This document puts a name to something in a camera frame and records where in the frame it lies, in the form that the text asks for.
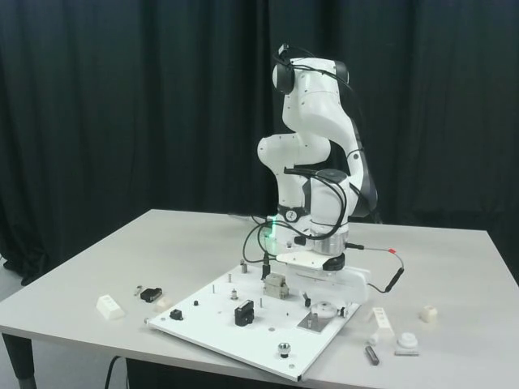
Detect white peg holder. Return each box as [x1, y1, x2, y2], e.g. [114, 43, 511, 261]
[371, 307, 396, 338]

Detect thin black wire red tag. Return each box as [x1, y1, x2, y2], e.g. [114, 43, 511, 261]
[347, 242, 406, 293]

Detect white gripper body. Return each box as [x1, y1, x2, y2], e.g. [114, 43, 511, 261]
[283, 262, 371, 306]

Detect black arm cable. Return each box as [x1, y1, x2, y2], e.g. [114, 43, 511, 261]
[278, 46, 367, 241]

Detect base cables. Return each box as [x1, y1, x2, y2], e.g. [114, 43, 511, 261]
[225, 212, 277, 223]

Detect white peg holder three holes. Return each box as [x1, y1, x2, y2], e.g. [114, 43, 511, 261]
[95, 294, 127, 322]

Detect black table leg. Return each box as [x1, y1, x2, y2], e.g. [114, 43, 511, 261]
[1, 333, 34, 389]

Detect black floor cable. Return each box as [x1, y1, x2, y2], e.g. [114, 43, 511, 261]
[105, 355, 127, 389]

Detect white medium gear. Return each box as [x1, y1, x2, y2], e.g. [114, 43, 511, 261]
[392, 332, 420, 357]

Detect white task board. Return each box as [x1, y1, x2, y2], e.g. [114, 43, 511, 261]
[144, 261, 362, 383]

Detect white large gear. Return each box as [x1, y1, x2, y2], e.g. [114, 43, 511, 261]
[309, 301, 337, 320]

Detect black looped gripper cable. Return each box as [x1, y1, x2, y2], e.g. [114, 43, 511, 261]
[242, 220, 294, 265]

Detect black curtain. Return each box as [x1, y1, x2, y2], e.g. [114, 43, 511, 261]
[0, 0, 519, 287]

